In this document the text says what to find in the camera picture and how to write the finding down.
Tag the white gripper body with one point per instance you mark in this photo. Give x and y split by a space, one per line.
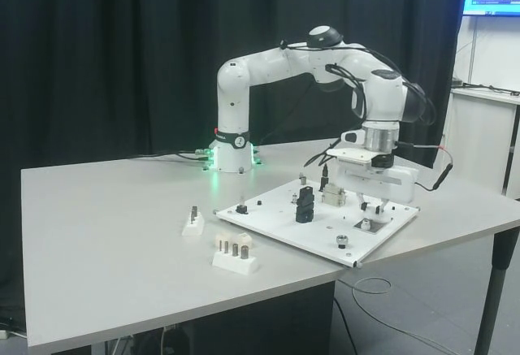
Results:
386 182

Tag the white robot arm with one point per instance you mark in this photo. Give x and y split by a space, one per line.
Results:
233 107

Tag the white large gear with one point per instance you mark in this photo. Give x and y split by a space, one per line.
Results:
367 223

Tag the black wrist band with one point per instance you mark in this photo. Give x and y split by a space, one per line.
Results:
382 162

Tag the beige metal connector housing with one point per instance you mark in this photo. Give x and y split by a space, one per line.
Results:
333 196

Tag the flat white mounting plate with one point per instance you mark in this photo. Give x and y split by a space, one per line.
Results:
349 156

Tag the black upright plug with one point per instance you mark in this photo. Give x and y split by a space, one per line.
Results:
325 176

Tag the black D-SUB plug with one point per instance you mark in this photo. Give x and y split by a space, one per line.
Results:
304 209

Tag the small metal block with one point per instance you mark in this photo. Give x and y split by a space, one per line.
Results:
302 178

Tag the white task board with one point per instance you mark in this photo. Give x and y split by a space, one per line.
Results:
276 229

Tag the dark table leg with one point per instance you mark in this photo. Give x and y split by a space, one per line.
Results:
491 290

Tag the white round peg holder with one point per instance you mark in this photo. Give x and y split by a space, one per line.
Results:
231 265

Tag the white square peg holder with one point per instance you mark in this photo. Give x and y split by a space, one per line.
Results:
191 229

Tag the black curtain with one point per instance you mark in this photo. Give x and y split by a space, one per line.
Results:
122 66

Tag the small white camera box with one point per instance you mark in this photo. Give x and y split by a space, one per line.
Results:
352 137

